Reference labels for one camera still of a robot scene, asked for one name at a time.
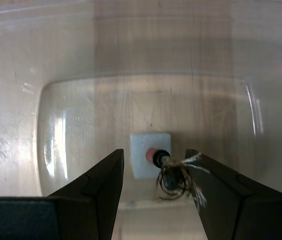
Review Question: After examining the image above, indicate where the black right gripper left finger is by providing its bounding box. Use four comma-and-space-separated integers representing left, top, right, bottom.
0, 148, 125, 240

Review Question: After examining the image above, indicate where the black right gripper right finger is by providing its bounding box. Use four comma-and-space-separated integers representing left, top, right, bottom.
185, 148, 282, 240

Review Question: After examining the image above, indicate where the red RCA plug braided cable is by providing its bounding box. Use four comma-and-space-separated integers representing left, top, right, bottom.
145, 147, 211, 210

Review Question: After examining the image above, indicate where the white foam block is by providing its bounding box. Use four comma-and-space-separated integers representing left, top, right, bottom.
130, 131, 173, 180

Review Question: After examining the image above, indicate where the clear plastic tub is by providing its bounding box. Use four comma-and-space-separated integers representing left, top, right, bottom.
0, 0, 282, 210

